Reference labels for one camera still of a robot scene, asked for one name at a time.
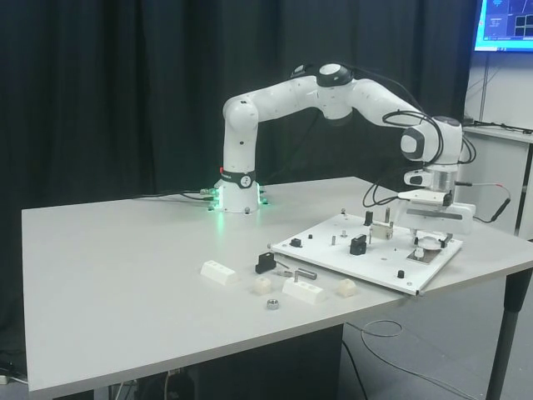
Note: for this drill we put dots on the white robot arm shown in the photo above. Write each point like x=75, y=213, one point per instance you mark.
x=239, y=166

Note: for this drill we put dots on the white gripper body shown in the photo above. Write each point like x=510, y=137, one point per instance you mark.
x=441, y=223

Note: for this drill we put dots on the white large gear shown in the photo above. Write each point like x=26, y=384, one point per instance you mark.
x=429, y=242

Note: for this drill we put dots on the white empty peg holder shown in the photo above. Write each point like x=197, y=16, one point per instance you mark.
x=219, y=271

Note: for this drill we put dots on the black box under table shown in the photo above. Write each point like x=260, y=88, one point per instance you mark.
x=233, y=366

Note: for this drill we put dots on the black rod with red tag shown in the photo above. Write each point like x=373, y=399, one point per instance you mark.
x=501, y=210

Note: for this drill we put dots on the white small gear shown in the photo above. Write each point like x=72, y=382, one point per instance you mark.
x=419, y=253

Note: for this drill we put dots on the black curtains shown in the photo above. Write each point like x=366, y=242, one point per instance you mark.
x=125, y=104

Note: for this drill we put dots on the black D-SUB plug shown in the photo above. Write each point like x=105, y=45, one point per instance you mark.
x=265, y=263

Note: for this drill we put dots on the white peg holder with peg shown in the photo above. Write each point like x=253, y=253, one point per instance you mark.
x=304, y=293

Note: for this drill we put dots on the dark metal round peg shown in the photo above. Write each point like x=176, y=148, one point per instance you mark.
x=307, y=275

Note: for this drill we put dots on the blue screen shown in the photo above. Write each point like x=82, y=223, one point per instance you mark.
x=506, y=23

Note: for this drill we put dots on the black upright plug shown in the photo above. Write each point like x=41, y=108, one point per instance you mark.
x=369, y=218

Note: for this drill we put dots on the white cabinet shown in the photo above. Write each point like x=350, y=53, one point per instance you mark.
x=499, y=158

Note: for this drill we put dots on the white task board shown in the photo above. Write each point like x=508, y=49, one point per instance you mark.
x=375, y=266

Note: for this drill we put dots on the metal nut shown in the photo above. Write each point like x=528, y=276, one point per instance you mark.
x=272, y=303

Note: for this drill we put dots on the black table leg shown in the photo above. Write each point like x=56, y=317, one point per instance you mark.
x=508, y=325

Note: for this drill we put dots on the small Ethernet plug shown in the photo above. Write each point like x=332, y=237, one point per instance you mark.
x=283, y=273

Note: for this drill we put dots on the small cream block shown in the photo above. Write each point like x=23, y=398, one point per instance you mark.
x=262, y=286
x=346, y=287

